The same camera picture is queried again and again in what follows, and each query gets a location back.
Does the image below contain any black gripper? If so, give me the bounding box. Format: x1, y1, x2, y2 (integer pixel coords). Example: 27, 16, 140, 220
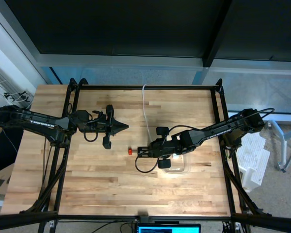
148, 126, 182, 169
93, 104, 129, 150

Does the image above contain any clear plastic tub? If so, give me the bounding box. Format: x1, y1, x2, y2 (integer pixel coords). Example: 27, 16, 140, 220
161, 145, 192, 177

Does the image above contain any black clamp with orange knob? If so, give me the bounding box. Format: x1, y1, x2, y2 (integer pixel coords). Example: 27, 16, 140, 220
128, 145, 151, 158

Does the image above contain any laptop screen blue edge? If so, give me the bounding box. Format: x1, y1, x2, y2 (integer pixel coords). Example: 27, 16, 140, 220
135, 223, 201, 233

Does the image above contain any white plastic step stool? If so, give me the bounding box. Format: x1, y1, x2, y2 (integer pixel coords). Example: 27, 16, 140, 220
235, 132, 271, 194

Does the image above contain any grey metal stand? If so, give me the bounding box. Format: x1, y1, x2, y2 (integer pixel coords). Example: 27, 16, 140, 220
266, 120, 291, 173

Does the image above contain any cardboard box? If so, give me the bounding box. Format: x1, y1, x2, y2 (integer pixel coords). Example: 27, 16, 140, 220
0, 163, 15, 195

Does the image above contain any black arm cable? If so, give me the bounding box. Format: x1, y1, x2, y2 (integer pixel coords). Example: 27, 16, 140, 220
135, 125, 185, 173
83, 110, 104, 143

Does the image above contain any white power cable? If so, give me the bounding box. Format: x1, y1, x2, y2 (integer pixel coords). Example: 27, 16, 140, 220
141, 84, 154, 142

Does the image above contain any black metal frame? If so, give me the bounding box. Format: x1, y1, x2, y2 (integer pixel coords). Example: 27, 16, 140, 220
0, 77, 291, 233

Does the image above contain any black and white cable bundle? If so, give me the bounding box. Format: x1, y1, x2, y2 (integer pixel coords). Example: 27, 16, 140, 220
2, 91, 31, 104

